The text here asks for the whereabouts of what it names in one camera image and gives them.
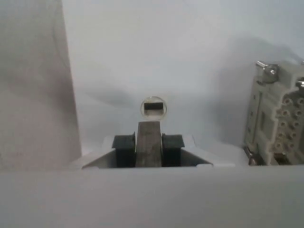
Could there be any metal square peg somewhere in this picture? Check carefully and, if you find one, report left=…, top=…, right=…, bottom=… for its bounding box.
left=134, top=120, right=164, bottom=168

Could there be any white task board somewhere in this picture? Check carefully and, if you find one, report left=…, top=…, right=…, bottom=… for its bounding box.
left=60, top=0, right=304, bottom=166

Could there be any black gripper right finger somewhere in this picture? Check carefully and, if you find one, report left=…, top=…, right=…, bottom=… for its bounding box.
left=161, top=133, right=213, bottom=168

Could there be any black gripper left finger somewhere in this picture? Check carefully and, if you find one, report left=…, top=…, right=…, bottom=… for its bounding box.
left=82, top=133, right=138, bottom=170

